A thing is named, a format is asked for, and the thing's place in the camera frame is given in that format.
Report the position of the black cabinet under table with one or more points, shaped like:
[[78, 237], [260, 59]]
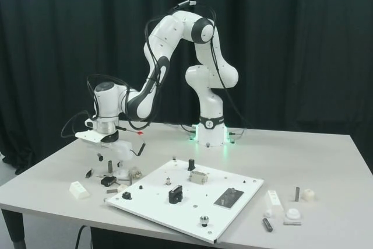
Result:
[[131, 240]]

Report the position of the metal BNC plug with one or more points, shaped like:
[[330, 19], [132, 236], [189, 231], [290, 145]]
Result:
[[168, 182]]

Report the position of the dark metal round peg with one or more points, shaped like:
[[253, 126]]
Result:
[[267, 224]]

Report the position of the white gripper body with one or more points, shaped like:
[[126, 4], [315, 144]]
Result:
[[122, 150]]

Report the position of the black D-SUB plug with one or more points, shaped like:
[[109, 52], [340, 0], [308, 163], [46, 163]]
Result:
[[107, 181]]

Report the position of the black USB plug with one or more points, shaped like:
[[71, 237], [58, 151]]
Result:
[[88, 173]]

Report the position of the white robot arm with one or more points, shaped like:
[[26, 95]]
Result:
[[163, 36]]

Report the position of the metal bolt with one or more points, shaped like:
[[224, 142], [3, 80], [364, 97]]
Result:
[[203, 220]]

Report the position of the thin metal round peg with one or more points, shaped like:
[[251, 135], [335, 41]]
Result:
[[130, 179]]

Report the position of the flat white mounting plate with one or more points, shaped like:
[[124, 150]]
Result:
[[87, 136]]

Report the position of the black curtain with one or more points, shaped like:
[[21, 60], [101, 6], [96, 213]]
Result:
[[58, 27]]

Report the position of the dark table leg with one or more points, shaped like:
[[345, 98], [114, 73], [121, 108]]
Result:
[[13, 228]]

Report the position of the small white camera box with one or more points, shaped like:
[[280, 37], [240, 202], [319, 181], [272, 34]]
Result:
[[90, 123]]

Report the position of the white medium gear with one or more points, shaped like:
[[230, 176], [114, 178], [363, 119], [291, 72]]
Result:
[[292, 214]]

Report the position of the white small gear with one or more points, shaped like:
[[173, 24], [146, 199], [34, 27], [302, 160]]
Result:
[[268, 213]]

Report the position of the white holder with holes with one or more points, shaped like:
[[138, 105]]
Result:
[[275, 201], [78, 192]]

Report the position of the metal square peg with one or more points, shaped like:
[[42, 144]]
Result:
[[297, 194], [292, 222], [111, 191]]

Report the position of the white task board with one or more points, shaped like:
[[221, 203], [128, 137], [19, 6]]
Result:
[[151, 211]]

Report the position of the clear waterproof plug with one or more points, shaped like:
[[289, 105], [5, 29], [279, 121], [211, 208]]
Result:
[[134, 173]]

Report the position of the small white holder block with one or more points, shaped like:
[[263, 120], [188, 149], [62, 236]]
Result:
[[308, 195], [122, 187]]

